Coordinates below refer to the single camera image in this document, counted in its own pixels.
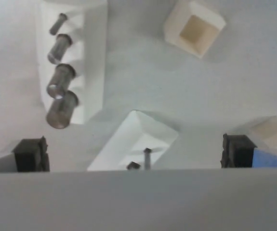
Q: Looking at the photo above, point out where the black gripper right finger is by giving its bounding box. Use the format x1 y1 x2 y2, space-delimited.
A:
221 133 277 169

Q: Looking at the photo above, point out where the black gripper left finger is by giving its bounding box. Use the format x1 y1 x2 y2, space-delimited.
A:
0 136 50 173

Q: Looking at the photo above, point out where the thick metal round peg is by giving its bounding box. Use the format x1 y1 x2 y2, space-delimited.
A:
45 90 80 130

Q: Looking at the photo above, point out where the medium metal round peg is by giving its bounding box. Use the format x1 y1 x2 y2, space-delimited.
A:
46 64 78 100

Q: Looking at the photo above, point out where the white square peg holder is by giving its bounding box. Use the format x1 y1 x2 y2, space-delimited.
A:
87 109 179 171

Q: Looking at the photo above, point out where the small metal round peg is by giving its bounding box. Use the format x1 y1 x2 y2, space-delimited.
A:
47 33 74 64

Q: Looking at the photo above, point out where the white round peg holder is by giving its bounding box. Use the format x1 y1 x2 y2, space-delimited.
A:
36 0 109 126

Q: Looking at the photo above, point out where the thin metal round peg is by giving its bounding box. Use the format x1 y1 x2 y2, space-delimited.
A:
48 13 68 36

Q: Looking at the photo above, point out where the cream cube holder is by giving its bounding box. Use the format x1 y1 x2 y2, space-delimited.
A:
163 0 227 59
227 115 277 161

